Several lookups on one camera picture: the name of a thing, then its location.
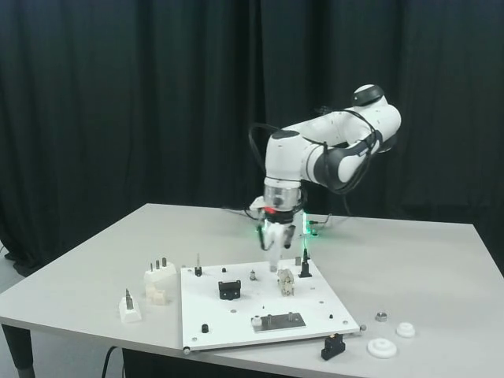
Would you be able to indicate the metal BNC plug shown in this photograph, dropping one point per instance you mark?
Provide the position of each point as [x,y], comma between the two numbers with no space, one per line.
[252,275]

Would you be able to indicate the small cream holder block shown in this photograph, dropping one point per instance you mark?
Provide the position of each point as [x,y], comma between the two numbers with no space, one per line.
[160,298]
[151,291]

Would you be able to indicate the dark table leg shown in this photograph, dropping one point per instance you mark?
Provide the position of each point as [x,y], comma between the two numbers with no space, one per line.
[17,350]

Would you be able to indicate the white task board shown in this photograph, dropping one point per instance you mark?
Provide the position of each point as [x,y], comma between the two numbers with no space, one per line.
[271,315]

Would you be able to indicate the white round peg holder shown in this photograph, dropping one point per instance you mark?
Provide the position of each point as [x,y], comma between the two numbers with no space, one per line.
[159,273]

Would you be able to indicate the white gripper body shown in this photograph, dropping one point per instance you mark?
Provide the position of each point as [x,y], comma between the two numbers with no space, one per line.
[275,238]

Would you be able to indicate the white square peg holder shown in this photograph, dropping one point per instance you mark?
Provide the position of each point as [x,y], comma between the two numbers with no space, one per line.
[130,313]

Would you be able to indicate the black Ethernet plug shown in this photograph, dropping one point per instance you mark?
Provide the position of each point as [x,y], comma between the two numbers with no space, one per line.
[305,269]

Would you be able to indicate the grey metal connector plug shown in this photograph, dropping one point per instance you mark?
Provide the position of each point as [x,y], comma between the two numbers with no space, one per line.
[286,282]

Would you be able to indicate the black plug block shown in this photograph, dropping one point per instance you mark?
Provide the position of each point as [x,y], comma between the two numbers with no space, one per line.
[333,346]

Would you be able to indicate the metal hex bolt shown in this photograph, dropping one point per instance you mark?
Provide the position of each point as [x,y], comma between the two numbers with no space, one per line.
[380,316]

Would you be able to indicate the metal square peg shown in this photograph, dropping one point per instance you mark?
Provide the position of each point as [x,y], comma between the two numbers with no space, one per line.
[127,299]

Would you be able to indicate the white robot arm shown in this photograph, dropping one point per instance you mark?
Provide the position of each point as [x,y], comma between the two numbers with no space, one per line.
[283,157]

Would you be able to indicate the white large gear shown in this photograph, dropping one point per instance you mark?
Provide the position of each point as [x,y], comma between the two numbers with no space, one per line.
[382,347]

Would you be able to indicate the small white sensor box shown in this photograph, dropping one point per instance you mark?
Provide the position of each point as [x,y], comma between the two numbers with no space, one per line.
[258,205]

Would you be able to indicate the black curtain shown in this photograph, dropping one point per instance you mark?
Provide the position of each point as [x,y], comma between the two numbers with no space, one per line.
[118,98]

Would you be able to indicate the white small gear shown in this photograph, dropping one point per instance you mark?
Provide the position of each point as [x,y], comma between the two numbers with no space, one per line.
[257,323]

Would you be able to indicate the black D-SUB plug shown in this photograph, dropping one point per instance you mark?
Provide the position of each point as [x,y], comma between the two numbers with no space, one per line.
[229,290]

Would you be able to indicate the black plug with grey stem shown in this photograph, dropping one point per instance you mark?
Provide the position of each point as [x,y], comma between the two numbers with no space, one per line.
[198,270]

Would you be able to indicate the white medium gear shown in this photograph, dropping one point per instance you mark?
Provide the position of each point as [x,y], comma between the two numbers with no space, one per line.
[405,329]

